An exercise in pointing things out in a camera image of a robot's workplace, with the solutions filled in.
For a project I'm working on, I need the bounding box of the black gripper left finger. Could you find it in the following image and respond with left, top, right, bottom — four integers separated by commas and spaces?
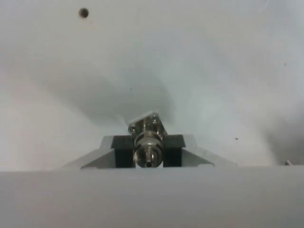
58, 134, 137, 170

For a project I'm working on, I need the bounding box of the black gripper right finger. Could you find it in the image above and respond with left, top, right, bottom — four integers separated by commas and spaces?
162, 134, 238, 167

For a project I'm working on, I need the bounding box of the metal BNC plug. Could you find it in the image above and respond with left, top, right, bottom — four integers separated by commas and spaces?
133, 132, 165, 168

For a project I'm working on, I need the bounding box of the white task board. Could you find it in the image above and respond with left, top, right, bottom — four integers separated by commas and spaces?
0, 0, 304, 172

